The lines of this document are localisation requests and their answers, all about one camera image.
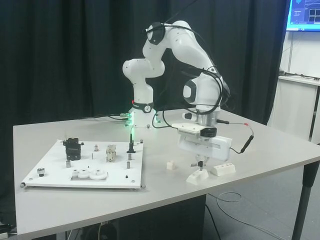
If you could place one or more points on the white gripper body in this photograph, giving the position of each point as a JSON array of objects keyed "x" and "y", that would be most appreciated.
[{"x": 215, "y": 148}]

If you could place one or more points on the metal round peg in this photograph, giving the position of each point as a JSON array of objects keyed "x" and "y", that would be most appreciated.
[
  {"x": 128, "y": 165},
  {"x": 68, "y": 164},
  {"x": 200, "y": 168}
]

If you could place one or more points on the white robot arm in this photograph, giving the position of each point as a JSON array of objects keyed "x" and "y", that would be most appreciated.
[{"x": 192, "y": 47}]

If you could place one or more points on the white peg holder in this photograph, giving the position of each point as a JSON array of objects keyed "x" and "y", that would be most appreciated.
[{"x": 197, "y": 177}]

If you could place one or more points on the metal square peg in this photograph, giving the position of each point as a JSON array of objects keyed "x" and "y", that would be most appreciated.
[{"x": 129, "y": 157}]

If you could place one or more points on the white holder with holes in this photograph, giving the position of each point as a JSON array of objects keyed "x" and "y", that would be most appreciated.
[{"x": 223, "y": 169}]

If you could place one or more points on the small white block holder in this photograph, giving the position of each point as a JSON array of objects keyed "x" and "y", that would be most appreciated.
[{"x": 170, "y": 165}]

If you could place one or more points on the thin black rod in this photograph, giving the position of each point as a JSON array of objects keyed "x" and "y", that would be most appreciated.
[{"x": 247, "y": 144}]

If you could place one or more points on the black waterproof plug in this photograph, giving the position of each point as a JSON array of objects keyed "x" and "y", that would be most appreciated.
[{"x": 130, "y": 147}]

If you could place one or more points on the white cabinet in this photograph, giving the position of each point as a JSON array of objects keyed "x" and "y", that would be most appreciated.
[{"x": 298, "y": 107}]

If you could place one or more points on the white large gear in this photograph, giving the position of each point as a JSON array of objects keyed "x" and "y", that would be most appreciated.
[{"x": 98, "y": 174}]

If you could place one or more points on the metal bolt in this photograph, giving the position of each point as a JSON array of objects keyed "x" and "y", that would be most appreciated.
[{"x": 95, "y": 148}]

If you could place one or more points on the dark table leg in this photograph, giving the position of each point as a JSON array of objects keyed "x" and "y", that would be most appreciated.
[{"x": 303, "y": 200}]

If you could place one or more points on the white medium gear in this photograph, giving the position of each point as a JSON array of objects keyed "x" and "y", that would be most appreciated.
[{"x": 83, "y": 173}]

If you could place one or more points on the white task board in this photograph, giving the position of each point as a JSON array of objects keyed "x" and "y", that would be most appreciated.
[{"x": 82, "y": 183}]

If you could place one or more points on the white small gear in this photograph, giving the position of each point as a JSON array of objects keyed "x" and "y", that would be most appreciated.
[{"x": 74, "y": 173}]

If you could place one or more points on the black D-SUB plug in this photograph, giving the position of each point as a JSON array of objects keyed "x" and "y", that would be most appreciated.
[{"x": 73, "y": 150}]

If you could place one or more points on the black curtains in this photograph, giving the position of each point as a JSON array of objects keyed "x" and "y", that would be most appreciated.
[{"x": 75, "y": 57}]

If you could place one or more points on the blue screen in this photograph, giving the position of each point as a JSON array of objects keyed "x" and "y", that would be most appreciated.
[{"x": 303, "y": 13}]

